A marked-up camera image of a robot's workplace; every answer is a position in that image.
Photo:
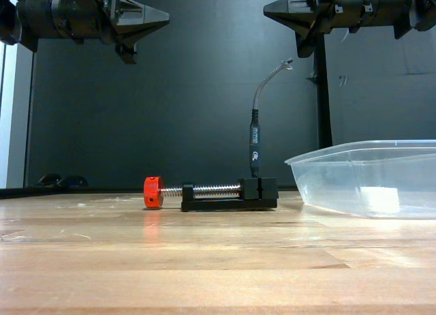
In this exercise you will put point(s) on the small white block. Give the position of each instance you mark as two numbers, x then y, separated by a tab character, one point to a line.
379	200

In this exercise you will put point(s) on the black clamp with orange knob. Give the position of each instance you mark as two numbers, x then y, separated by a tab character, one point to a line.
259	190

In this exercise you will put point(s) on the clear plastic tub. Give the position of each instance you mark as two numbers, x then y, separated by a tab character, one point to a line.
327	192

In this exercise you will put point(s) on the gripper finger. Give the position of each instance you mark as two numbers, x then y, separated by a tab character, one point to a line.
136	13
298	26
136	32
296	6

